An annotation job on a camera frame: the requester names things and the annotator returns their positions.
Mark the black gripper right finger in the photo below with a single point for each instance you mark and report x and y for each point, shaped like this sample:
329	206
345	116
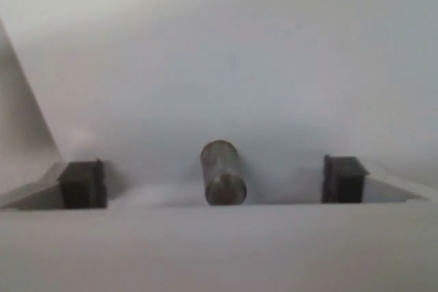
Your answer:
342	181

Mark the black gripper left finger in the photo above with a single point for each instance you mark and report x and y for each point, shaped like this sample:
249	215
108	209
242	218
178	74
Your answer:
82	184

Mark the metal round peg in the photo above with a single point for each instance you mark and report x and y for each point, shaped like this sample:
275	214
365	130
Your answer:
223	175

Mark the white task board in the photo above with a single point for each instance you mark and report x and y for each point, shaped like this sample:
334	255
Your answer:
239	66

